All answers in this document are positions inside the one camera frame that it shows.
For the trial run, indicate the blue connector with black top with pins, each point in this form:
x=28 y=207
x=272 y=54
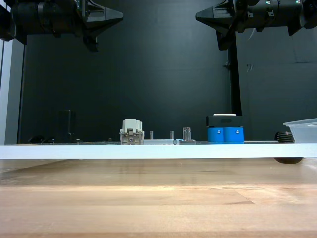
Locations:
x=225 y=135

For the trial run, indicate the black ribbed knob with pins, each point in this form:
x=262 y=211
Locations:
x=284 y=137

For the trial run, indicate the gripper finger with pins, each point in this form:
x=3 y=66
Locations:
x=109 y=13
x=101 y=26
x=220 y=24
x=215 y=12

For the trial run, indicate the black rubber foot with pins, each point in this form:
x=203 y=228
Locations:
x=288 y=160

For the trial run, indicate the clear plastic tub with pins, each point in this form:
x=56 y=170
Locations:
x=304 y=131

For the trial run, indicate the grey connector housing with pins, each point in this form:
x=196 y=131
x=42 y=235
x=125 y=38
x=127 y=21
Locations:
x=131 y=129

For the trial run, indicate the white task board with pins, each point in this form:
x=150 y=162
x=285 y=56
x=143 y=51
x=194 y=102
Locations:
x=158 y=151

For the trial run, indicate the black clamp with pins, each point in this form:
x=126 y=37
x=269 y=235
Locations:
x=65 y=124

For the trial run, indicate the aluminium block with posts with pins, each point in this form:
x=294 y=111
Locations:
x=158 y=142

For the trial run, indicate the small metal connector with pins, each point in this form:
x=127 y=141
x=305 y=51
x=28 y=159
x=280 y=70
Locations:
x=187 y=135

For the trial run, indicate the grey metal post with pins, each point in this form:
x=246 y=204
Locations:
x=12 y=99

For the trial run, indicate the black vertical post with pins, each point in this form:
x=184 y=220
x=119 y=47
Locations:
x=235 y=86

